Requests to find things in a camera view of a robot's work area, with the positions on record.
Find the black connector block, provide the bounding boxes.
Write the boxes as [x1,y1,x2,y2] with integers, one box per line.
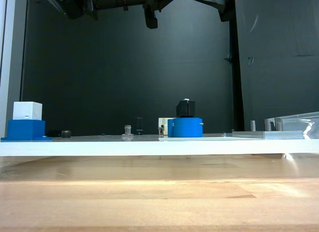
[176,99,195,118]

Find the white connector housing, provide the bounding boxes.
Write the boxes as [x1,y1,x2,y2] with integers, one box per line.
[158,117,175,137]

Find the small black bar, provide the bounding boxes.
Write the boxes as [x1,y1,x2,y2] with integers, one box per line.
[136,117,144,136]

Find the blue round holder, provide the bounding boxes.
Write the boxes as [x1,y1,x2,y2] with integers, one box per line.
[167,117,204,138]

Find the clear plastic fitting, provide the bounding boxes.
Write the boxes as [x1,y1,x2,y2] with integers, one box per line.
[121,125,135,138]

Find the white flat plastic plate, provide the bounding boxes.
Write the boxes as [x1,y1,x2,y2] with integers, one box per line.
[158,136,265,142]

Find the clear plastic tub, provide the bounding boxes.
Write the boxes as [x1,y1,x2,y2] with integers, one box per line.
[264,111,319,177]

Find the grey metal plate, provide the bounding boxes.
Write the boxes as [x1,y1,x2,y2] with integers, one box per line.
[231,130,305,140]

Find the white cube block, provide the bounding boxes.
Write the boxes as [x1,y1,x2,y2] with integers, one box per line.
[12,101,43,121]

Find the white task board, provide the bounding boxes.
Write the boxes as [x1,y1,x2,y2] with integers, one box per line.
[0,134,319,157]

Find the black frame post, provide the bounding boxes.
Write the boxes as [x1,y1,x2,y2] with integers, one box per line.
[224,0,246,132]

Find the light grey frame upright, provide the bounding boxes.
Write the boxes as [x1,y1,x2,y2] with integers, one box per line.
[0,0,28,138]

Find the blue square base mount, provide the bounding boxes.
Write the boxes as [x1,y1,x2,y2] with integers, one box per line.
[0,119,52,142]

